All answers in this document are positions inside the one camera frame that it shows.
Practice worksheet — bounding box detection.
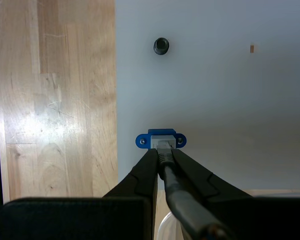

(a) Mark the blue RJ45 socket mount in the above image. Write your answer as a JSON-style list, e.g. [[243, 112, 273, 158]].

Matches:
[[135, 128, 188, 151]]

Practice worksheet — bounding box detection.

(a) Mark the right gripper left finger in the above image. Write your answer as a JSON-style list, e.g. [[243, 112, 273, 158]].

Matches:
[[0, 149, 159, 240]]

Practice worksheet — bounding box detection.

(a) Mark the clear plastic tub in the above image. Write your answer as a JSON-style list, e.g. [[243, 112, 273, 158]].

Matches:
[[156, 211, 188, 240]]

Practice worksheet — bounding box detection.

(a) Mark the white taskboard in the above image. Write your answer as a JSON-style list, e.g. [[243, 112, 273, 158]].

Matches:
[[114, 0, 300, 198]]

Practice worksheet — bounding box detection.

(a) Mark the grey RJ45 plug with cable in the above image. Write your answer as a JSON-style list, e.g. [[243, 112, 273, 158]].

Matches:
[[156, 139, 237, 240]]

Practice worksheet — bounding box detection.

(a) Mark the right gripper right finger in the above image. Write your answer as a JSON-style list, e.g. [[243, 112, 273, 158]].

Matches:
[[171, 149, 300, 240]]

